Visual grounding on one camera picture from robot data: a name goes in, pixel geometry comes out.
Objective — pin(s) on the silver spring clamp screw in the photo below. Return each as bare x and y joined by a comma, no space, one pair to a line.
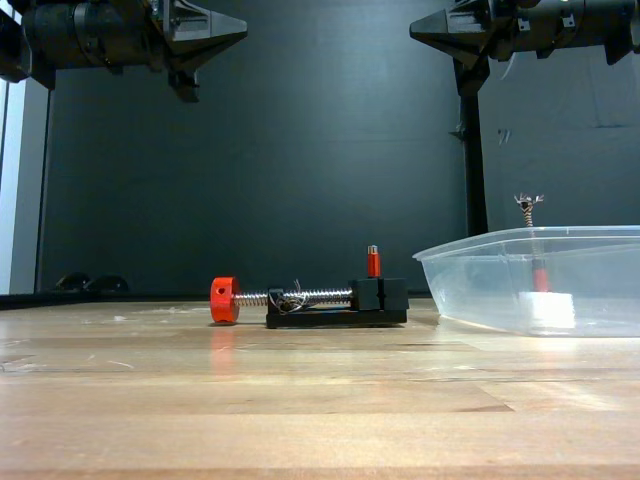
250,299

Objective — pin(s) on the clear plastic tub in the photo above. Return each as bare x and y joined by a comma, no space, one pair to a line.
475,300

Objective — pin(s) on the black clamp fixture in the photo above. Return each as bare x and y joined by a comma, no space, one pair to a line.
390,295

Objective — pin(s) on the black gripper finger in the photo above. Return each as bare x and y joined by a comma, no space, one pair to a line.
192,59
200,27
472,52
465,22

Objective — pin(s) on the red RCA socket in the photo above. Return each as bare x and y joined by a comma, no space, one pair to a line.
375,265

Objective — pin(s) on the red round clamp knob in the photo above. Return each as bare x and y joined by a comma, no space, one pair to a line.
222,305

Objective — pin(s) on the white foam block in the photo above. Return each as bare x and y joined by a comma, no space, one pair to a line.
545,310

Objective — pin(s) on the black frame post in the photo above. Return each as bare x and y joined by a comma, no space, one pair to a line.
475,175

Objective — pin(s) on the black frame rail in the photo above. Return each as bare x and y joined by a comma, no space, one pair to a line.
75,299

